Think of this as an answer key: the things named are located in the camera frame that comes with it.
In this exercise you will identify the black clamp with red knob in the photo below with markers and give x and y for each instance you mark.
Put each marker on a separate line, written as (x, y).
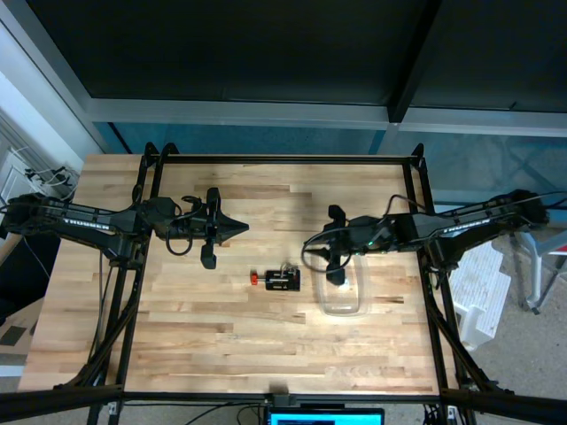
(283, 283)

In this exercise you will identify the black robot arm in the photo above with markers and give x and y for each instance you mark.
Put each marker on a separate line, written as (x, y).
(88, 221)
(465, 223)

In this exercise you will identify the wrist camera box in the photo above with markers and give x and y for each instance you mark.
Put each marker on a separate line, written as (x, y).
(193, 207)

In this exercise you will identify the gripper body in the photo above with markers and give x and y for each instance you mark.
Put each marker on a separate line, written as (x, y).
(212, 230)
(354, 239)

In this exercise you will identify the black metal frame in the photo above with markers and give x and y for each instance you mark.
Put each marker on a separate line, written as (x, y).
(283, 159)

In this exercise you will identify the laptop with blue screen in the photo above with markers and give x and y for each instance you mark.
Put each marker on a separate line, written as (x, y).
(325, 418)

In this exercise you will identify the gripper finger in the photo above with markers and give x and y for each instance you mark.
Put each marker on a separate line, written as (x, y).
(230, 222)
(229, 231)
(322, 250)
(323, 257)

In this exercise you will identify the black camera box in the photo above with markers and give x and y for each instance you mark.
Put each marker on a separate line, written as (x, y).
(281, 399)

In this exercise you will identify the white plastic step stool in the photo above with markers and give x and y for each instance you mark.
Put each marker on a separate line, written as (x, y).
(480, 301)

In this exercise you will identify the cardboard box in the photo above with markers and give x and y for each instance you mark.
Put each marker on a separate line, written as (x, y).
(17, 327)

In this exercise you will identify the grey metal chair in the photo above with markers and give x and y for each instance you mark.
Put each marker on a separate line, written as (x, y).
(536, 265)

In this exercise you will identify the clear plastic tub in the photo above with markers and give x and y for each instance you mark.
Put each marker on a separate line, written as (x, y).
(341, 310)

